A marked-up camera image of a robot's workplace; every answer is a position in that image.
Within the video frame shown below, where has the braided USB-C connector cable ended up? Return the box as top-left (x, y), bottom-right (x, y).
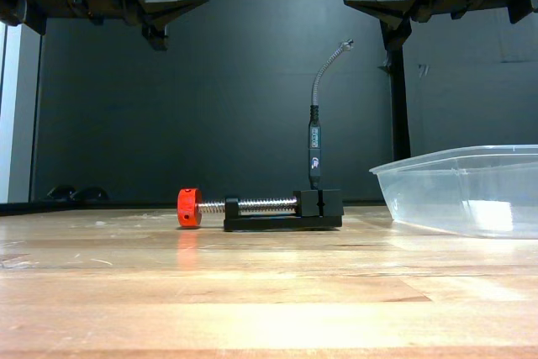
top-left (308, 38), bottom-right (356, 152)

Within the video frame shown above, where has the black USB-C socket adapter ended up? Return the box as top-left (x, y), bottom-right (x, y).
top-left (309, 149), bottom-right (324, 190)

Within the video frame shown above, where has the clear plastic tub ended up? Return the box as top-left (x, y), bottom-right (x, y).
top-left (368, 144), bottom-right (538, 240)

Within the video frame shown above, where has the black vise clamp orange knob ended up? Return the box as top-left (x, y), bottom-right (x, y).
top-left (176, 187), bottom-right (344, 233)

